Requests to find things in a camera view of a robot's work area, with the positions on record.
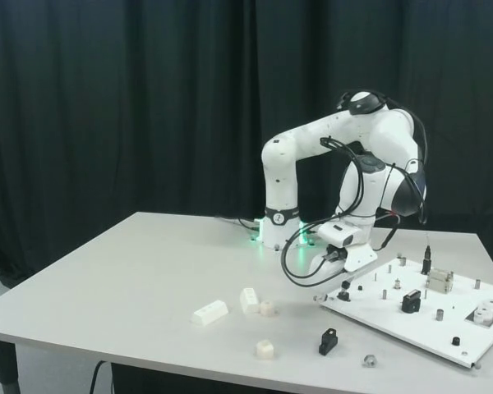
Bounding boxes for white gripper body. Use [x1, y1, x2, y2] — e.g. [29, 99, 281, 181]
[307, 250, 349, 285]

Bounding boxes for black plug with holder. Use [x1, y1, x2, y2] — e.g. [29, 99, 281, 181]
[318, 328, 340, 355]

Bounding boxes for long white holder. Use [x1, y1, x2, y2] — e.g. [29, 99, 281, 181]
[238, 287, 260, 315]
[191, 299, 230, 328]

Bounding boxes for black plug on board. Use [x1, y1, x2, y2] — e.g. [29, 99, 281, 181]
[401, 289, 422, 314]

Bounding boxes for black waterproof plug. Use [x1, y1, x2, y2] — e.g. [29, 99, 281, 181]
[422, 231, 434, 277]

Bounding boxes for white task board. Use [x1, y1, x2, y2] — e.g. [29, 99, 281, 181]
[314, 245, 493, 369]

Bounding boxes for grey metal connector block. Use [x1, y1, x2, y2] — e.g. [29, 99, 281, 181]
[426, 268, 455, 295]

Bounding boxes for black curtain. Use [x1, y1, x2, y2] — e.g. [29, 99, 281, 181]
[0, 0, 493, 285]

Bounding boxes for dark table leg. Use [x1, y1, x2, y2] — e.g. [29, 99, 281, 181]
[0, 337, 18, 394]

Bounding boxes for black looping robot cable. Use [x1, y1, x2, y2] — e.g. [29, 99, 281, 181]
[280, 137, 365, 288]

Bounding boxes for black base cables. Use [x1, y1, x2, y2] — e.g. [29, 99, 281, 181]
[215, 214, 265, 231]

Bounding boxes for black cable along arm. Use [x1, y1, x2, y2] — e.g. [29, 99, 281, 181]
[409, 104, 431, 226]

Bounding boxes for black cable under table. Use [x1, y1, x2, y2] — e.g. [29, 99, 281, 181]
[90, 360, 108, 394]

